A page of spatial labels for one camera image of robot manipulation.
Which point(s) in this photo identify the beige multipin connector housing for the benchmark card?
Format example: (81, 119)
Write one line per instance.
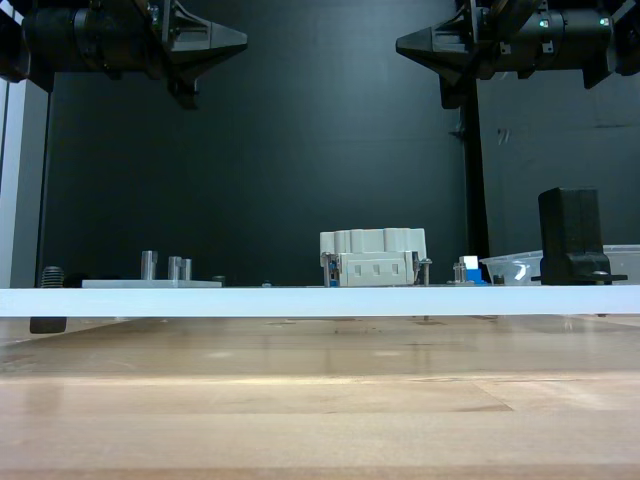
(380, 245)

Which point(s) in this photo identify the clear plastic tub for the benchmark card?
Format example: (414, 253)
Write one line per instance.
(505, 270)

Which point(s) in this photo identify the blue connector with white top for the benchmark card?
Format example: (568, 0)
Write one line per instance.
(475, 276)

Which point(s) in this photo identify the black table frame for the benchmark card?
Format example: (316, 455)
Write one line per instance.
(475, 175)

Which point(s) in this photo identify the white taskboard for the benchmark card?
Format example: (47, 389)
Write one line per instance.
(320, 302)

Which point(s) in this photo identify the small steel post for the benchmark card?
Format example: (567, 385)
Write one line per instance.
(175, 267)
(150, 265)

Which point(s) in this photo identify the black upright plug housing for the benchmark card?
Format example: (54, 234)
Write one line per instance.
(570, 235)

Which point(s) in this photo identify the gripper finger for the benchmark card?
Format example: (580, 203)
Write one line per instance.
(200, 37)
(445, 37)
(205, 59)
(445, 60)

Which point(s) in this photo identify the grey metal plate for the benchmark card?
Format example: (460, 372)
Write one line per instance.
(125, 284)

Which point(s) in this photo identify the black rubber board foot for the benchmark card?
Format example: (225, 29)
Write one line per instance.
(47, 325)

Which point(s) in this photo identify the black threaded screw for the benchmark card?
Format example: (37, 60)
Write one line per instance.
(53, 277)

